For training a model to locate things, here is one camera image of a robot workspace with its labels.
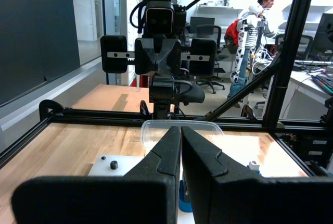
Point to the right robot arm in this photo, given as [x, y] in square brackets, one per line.
[162, 91]

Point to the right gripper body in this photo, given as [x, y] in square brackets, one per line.
[161, 57]

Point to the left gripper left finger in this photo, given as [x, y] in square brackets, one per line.
[104, 198]

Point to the black monitor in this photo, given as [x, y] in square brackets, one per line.
[201, 22]
[325, 36]

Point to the white shelf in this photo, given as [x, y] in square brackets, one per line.
[221, 9]

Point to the white task board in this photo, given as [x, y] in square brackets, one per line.
[127, 165]

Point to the keyboard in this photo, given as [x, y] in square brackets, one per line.
[323, 83]

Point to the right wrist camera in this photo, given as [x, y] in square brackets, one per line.
[160, 13]

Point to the black threaded stud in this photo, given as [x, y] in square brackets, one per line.
[114, 165]

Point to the black frame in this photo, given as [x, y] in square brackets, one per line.
[283, 78]

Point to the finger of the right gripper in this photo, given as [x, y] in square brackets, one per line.
[204, 47]
[114, 44]

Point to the clear plastic container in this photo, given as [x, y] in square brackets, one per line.
[156, 135]

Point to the blue socket block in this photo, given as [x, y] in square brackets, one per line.
[254, 167]
[185, 204]

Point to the person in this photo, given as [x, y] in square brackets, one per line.
[265, 0]

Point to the white desk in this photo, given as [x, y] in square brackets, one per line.
[301, 99]

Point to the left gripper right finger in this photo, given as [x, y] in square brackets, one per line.
[247, 200]

